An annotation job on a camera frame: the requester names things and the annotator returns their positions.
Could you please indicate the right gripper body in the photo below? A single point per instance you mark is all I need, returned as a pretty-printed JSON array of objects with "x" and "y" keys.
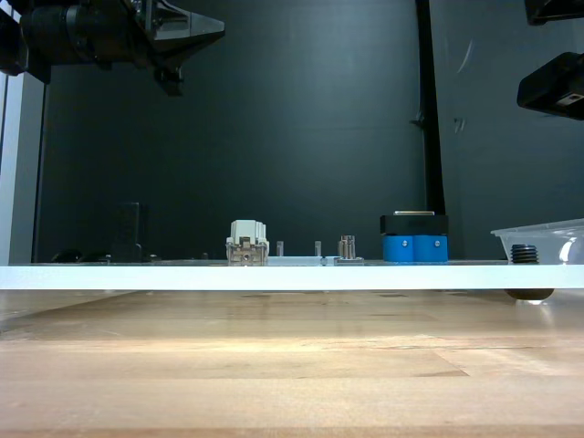
[{"x": 547, "y": 86}]

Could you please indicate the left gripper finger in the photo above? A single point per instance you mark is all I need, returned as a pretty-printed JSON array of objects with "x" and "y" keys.
[
  {"x": 182, "y": 25},
  {"x": 191, "y": 48}
]

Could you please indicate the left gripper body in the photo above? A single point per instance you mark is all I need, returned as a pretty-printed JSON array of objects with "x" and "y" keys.
[{"x": 146, "y": 45}]

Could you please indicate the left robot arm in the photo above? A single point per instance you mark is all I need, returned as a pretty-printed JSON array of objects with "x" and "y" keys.
[{"x": 55, "y": 32}]

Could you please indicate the clear plastic container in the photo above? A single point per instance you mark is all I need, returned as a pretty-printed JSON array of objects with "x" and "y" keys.
[{"x": 554, "y": 239}]

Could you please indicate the beige many-pin connector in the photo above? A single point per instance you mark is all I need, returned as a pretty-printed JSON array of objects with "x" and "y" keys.
[{"x": 246, "y": 242}]

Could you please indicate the black threaded stud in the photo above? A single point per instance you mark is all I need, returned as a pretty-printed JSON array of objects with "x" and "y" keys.
[{"x": 524, "y": 254}]

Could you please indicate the short steel peg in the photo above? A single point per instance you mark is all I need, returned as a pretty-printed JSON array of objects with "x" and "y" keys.
[
  {"x": 317, "y": 247},
  {"x": 280, "y": 247}
]

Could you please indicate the blue socket block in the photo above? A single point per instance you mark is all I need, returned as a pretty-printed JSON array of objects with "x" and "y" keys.
[{"x": 401, "y": 251}]

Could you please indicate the white task board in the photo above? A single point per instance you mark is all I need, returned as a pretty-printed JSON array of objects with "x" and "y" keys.
[{"x": 228, "y": 277}]

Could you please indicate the clear block fitting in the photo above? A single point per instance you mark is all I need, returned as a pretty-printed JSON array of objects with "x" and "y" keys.
[{"x": 296, "y": 261}]

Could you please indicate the small steel peg fitting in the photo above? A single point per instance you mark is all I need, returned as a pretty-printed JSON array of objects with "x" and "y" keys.
[{"x": 349, "y": 248}]

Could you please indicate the black vertical post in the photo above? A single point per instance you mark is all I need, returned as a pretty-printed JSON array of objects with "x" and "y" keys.
[{"x": 431, "y": 137}]

